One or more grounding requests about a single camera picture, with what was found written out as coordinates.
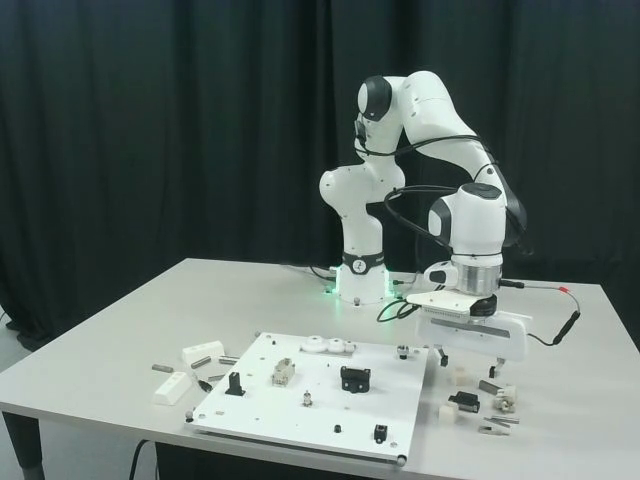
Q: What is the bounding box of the black base cable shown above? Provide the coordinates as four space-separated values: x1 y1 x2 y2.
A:
376 272 426 322
279 262 342 282

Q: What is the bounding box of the black cable under table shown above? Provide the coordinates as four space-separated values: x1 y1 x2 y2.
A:
130 438 161 480

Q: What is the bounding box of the flat white mounting plate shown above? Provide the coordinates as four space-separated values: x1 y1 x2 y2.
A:
405 292 477 319

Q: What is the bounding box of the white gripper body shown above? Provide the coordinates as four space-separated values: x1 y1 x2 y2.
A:
416 310 530 362

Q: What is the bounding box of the black D-SUB plug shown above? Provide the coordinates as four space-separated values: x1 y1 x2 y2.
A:
340 366 372 394

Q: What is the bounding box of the thin black rod on wire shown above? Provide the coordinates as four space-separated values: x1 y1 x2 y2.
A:
499 279 584 347

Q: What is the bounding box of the black table leg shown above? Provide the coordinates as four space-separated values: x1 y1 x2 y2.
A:
0 412 41 480

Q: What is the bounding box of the black box under table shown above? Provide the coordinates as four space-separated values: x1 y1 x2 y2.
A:
154 442 351 480

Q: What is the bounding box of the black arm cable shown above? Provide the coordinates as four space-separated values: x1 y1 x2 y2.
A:
352 117 531 264

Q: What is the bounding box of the white peg holder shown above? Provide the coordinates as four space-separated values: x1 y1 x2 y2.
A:
152 372 194 406
180 339 225 362

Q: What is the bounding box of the white task board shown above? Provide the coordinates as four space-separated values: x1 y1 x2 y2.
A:
184 329 434 469

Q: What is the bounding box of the silver flange ring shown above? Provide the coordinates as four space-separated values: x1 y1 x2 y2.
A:
452 262 503 297

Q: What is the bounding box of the black curtain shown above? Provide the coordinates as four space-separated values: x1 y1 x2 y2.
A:
0 0 640 351

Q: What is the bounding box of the black Ethernet plug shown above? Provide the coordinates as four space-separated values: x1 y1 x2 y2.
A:
448 392 482 415

